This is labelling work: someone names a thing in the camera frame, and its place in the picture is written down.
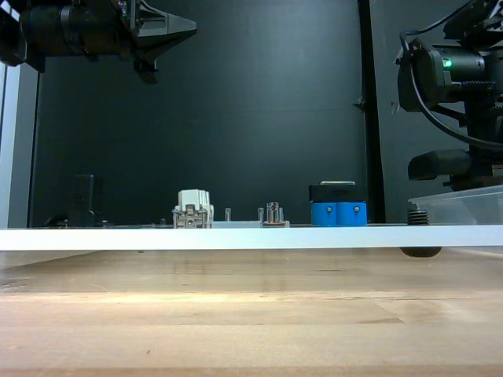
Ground clear plastic tub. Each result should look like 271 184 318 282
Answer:
407 184 503 228

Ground black M12 threaded bolt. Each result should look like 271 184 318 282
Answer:
399 207 442 258

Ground grey connector housing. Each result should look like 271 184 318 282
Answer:
171 189 215 229

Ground black upright clamp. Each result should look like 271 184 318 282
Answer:
42 174 115 229

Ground silver metal connector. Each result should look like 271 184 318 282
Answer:
260 200 291 228

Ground white board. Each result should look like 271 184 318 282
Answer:
0 224 503 251

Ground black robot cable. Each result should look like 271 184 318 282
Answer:
398 0 503 150

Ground blue clamp mount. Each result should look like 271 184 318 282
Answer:
310 201 369 228

